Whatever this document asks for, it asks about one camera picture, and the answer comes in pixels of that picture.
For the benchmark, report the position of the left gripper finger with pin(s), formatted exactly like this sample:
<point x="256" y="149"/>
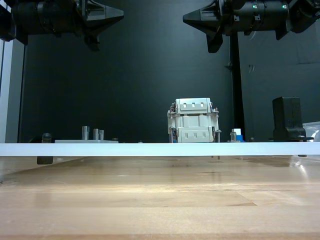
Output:
<point x="107" y="13"/>

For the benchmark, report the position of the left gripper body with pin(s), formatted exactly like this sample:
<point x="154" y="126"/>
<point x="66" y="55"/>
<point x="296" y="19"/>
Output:
<point x="91" y="37"/>

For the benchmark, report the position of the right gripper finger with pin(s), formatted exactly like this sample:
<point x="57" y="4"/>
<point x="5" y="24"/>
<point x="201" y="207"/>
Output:
<point x="202" y="20"/>

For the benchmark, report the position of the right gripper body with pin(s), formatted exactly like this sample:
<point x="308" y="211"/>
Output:
<point x="215" y="42"/>

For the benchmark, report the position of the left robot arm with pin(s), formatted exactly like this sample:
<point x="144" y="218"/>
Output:
<point x="37" y="17"/>

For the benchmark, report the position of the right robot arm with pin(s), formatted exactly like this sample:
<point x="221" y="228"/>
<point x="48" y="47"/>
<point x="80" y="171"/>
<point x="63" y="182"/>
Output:
<point x="270" y="15"/>

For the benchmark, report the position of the beige connector top half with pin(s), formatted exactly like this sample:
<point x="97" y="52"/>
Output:
<point x="193" y="105"/>

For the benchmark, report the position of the beige many-pin connector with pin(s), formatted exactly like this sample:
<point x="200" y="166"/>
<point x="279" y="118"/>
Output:
<point x="195" y="135"/>

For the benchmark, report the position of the short steel peg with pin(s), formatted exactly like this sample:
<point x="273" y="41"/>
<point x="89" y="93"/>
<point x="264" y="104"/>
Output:
<point x="85" y="132"/>
<point x="95" y="134"/>
<point x="101" y="135"/>

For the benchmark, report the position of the blue socket block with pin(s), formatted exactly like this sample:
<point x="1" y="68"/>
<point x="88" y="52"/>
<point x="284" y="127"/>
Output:
<point x="239" y="137"/>

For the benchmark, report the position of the black block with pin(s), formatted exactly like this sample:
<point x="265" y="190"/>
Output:
<point x="286" y="115"/>

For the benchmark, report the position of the grey steel plate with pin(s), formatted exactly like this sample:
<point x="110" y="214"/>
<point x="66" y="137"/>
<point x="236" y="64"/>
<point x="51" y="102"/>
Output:
<point x="85" y="141"/>

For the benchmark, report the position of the threaded stud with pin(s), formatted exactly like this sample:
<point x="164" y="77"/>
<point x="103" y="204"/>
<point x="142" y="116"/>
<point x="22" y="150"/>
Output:
<point x="46" y="138"/>

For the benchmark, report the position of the white task board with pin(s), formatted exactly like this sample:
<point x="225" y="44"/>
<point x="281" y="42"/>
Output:
<point x="160" y="149"/>

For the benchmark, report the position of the black frame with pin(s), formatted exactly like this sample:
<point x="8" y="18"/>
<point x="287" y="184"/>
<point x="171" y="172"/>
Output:
<point x="236" y="87"/>

